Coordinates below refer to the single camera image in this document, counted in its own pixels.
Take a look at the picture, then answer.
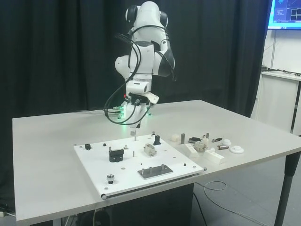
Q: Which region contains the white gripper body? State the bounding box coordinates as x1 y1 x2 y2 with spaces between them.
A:
124 103 145 129

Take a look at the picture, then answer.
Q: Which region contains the long white peg holder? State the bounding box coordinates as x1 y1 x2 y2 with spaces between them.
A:
203 150 225 164
183 144 199 158

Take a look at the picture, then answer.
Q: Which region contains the flat white mounting plate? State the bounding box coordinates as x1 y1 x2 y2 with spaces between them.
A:
145 92 159 105

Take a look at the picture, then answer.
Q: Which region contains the white task board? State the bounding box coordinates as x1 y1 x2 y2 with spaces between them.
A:
73 135 208 201

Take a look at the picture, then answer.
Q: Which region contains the beige waterproof plug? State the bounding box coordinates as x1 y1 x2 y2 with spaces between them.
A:
193 141 208 154

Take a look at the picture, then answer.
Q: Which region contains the black curtain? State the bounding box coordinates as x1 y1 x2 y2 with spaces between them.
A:
0 0 275 120

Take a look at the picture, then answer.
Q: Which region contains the white large gear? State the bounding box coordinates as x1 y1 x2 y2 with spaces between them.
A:
230 145 246 155

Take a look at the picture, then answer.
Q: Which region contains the black table leg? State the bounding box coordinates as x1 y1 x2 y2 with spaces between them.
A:
276 154 296 226

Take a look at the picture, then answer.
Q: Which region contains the blue screen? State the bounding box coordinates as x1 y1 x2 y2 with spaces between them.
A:
268 0 301 30

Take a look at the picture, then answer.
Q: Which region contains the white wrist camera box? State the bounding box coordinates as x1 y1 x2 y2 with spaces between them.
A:
126 81 151 94

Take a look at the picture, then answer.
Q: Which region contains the black camera cable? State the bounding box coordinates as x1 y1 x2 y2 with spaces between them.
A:
104 77 142 126

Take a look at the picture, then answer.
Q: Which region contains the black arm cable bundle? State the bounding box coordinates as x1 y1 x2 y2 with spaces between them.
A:
115 24 177 82

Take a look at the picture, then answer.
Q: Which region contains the grey floor cable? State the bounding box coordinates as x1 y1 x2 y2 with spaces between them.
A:
203 180 228 213

